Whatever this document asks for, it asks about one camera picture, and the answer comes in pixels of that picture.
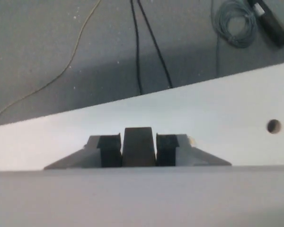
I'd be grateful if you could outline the grey coiled cable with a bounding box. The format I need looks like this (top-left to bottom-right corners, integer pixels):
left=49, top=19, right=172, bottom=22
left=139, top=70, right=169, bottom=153
left=211, top=0, right=259, bottom=80

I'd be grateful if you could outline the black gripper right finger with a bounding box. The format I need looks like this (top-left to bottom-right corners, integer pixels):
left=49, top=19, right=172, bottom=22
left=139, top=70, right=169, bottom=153
left=155, top=133, right=232, bottom=167

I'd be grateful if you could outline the black floor box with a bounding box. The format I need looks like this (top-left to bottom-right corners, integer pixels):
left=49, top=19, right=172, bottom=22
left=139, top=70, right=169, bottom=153
left=247, top=0, right=284, bottom=49

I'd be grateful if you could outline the white task board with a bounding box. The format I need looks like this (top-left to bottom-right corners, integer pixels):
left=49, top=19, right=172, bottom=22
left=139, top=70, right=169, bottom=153
left=0, top=61, right=284, bottom=172

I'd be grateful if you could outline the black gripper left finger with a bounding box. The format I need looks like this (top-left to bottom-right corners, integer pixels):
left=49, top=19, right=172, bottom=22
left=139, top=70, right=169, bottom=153
left=44, top=132, right=123, bottom=170

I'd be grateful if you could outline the thin yellow wire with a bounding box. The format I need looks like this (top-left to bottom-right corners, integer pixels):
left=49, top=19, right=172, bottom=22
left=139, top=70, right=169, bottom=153
left=0, top=0, right=102, bottom=126

